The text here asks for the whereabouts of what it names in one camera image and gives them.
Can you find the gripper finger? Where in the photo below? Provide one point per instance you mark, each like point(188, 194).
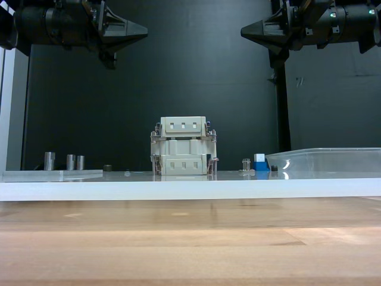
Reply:
point(265, 29)
point(125, 29)

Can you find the beige HAN10-E connector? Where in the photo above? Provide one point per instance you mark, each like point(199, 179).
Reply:
point(178, 133)

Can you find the beige connector base housing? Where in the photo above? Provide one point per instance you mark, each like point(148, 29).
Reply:
point(178, 149)

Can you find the small white cube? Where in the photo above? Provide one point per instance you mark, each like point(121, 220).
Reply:
point(259, 158)

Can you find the blue plastic block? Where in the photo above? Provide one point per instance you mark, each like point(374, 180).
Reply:
point(260, 167)

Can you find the small black screw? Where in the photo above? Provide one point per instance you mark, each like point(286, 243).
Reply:
point(107, 168)
point(274, 168)

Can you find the clear plastic tub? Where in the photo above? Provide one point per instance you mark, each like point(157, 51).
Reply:
point(342, 164)

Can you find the grey metal plate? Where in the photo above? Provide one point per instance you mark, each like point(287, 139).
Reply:
point(35, 175)

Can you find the white board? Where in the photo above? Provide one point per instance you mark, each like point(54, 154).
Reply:
point(190, 190)

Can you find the small silver metal post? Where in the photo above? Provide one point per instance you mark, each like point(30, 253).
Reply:
point(80, 163)
point(70, 163)

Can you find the notched silver metal post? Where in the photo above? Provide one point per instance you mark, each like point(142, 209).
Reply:
point(50, 162)

